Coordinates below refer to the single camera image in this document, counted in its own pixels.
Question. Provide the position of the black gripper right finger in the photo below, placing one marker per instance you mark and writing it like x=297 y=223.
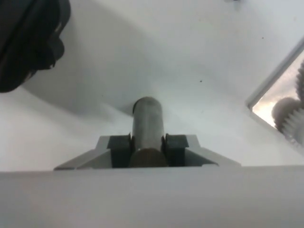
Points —
x=175 y=149

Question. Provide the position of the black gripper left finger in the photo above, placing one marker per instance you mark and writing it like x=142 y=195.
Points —
x=118 y=152

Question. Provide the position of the large metal round peg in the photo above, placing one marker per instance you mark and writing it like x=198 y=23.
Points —
x=147 y=123

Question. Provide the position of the white task board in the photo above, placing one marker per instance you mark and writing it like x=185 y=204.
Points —
x=166 y=47

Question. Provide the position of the black D-SUB plug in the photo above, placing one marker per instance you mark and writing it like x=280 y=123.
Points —
x=28 y=42

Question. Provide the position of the white medium gear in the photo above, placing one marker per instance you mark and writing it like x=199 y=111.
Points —
x=301 y=80

